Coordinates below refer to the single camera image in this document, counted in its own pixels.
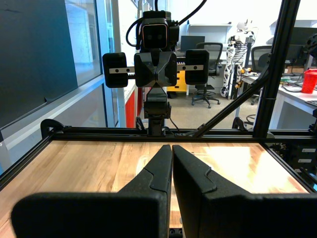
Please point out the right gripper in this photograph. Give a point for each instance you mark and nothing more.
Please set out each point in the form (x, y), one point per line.
(115, 59)

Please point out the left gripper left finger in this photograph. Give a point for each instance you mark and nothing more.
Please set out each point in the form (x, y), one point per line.
(94, 215)

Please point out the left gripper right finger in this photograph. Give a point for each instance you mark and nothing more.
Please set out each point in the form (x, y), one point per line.
(235, 215)

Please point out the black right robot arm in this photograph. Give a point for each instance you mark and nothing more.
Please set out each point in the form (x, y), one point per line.
(157, 106)

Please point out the yellow cabinet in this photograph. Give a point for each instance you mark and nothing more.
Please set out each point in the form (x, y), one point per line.
(180, 88)

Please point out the red cabinet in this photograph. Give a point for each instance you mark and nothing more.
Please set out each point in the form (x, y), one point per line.
(130, 109)

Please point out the dark computer monitor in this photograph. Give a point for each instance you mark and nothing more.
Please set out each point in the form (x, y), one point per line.
(193, 42)
(297, 49)

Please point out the black mesh office chair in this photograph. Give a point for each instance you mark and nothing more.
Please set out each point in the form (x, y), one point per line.
(215, 57)
(260, 57)

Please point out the white humanoid robot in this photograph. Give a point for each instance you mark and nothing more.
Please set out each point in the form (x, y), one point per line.
(231, 57)

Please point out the black controller box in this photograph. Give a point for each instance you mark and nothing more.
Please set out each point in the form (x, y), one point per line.
(297, 153)

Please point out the white desk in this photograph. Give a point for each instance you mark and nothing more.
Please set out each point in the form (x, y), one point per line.
(292, 99)

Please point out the small cardboard box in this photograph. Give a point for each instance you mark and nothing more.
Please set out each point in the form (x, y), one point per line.
(296, 70)

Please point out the red plastic cup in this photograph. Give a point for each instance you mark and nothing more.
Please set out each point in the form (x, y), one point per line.
(309, 81)

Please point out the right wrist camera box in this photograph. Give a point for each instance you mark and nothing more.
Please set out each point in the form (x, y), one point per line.
(154, 32)

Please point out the white wall shelf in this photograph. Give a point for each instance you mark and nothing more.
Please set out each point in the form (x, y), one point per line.
(210, 26)

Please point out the black aluminium frame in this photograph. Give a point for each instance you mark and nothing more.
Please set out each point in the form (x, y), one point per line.
(276, 74)

